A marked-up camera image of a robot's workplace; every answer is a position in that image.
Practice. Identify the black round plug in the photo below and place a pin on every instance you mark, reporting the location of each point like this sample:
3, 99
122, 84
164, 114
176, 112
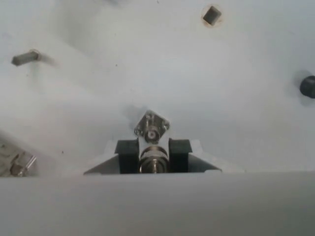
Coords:
308, 86

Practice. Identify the metal square peg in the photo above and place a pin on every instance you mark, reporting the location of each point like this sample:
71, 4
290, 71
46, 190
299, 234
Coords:
25, 58
211, 15

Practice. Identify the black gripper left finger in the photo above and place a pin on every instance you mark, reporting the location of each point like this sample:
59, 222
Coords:
126, 155

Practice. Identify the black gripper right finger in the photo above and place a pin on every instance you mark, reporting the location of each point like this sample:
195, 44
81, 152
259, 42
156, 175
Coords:
179, 155

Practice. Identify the metal BNC plug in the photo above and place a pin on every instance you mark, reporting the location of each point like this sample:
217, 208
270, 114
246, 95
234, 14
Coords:
154, 159

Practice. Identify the metal bolt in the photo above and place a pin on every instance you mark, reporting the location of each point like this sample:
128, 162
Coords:
22, 165

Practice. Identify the white task board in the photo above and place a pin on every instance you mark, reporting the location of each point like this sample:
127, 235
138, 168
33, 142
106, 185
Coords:
157, 81

